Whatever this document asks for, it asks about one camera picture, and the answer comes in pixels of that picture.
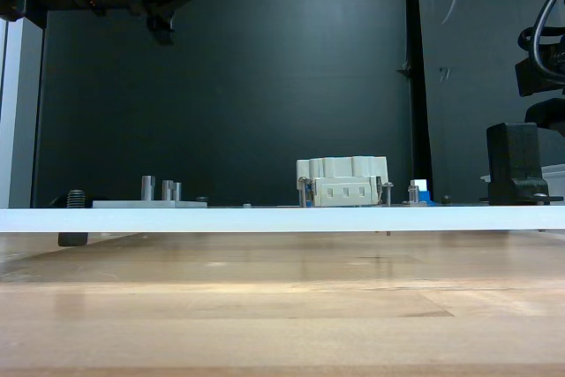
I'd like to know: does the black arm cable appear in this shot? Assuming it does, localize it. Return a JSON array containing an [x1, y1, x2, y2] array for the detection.
[[518, 0, 565, 87]]

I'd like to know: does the black upright post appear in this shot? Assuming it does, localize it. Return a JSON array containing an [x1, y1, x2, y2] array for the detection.
[[396, 0, 436, 207]]

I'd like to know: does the black USB socket block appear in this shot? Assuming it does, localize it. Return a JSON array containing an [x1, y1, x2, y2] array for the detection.
[[479, 122, 565, 207]]

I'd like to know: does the grey metal plate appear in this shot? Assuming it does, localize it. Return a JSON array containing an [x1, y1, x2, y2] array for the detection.
[[92, 200, 208, 209]]

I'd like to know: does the black threaded bolt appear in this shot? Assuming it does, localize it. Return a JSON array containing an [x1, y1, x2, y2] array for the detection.
[[57, 189, 89, 248]]

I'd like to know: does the blue white small connector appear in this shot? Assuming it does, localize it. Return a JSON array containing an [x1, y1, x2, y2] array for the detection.
[[410, 178, 433, 207]]

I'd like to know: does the white task board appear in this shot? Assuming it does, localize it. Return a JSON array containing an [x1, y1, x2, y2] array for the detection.
[[0, 207, 565, 235]]

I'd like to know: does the beige connector housing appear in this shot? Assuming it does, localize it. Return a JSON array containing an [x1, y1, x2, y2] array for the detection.
[[295, 155, 390, 208]]

